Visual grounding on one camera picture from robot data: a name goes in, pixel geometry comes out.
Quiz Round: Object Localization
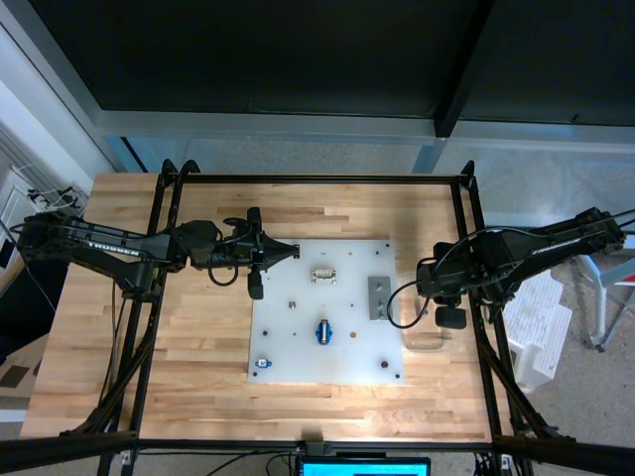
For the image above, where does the white task board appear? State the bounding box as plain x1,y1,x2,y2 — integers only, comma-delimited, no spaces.
246,239,407,386

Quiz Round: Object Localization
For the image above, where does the clear plastic tub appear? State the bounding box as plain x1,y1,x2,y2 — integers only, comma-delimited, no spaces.
396,270,446,353

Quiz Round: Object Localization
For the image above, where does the blue laptop screen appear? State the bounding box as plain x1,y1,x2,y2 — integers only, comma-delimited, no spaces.
296,454,432,476

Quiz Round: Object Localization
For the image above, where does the small black camera box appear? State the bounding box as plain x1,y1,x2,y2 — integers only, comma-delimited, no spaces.
303,435,332,456

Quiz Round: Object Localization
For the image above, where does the grey metal stand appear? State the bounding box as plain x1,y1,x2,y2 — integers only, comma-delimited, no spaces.
577,242,635,353

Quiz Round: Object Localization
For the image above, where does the blue round holder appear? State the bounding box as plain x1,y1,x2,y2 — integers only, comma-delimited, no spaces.
313,318,335,347

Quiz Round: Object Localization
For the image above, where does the black vertical post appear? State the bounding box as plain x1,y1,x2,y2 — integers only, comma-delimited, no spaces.
434,0,497,139

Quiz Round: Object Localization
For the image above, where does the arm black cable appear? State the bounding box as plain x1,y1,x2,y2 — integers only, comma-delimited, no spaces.
388,278,434,329
206,257,241,288

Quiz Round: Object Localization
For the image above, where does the grey aluminium block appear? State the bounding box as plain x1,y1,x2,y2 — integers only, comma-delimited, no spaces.
366,275,394,324

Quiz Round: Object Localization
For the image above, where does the black aluminium frame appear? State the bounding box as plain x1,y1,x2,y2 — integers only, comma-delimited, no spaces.
0,158,635,476

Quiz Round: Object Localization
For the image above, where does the white plastic step stool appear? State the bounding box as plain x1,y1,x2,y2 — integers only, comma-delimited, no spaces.
500,275,576,396

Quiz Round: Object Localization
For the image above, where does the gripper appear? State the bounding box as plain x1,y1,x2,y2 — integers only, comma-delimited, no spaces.
217,206,302,300
418,242,468,331

